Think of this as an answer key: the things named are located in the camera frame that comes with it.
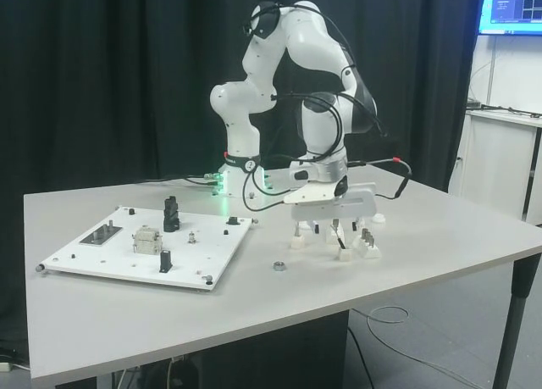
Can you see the blue screen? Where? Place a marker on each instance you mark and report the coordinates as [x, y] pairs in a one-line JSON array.
[[514, 7]]

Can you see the black curtain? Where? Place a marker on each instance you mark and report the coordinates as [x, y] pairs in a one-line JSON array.
[[106, 79]]

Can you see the metal round peg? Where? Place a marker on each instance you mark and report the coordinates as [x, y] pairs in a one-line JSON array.
[[298, 229]]

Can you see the white holder with square pegs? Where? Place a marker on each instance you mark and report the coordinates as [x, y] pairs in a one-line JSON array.
[[369, 251]]

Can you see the white cabinet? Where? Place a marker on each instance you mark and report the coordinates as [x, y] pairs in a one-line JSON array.
[[495, 164]]

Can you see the metal square peg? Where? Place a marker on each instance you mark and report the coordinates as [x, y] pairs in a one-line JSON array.
[[369, 239]]

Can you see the dark grey table leg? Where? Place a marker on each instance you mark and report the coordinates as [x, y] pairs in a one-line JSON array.
[[518, 312]]

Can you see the grey waterproof plug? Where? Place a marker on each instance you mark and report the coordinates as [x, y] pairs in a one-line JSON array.
[[147, 240]]

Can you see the black USB plug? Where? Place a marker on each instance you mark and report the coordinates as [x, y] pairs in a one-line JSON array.
[[342, 243]]

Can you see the silver metal hex nut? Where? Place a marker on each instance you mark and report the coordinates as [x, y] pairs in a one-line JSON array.
[[278, 266]]

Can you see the white USB plug holder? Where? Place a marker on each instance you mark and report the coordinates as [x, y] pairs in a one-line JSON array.
[[345, 255]]

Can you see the white gear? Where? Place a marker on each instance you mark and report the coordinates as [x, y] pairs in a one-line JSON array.
[[376, 218]]

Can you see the white peg holder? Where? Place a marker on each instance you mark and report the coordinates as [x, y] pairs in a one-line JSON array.
[[297, 242]]

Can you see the white task board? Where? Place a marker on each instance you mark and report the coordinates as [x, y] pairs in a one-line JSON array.
[[127, 253]]

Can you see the white power strip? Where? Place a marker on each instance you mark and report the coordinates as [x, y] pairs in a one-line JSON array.
[[6, 366]]

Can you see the black D-SUB plug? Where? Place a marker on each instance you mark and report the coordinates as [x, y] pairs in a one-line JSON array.
[[171, 215]]

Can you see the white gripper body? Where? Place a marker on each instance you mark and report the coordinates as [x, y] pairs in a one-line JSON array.
[[339, 213]]

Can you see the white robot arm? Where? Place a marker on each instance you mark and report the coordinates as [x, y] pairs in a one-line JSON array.
[[307, 46]]

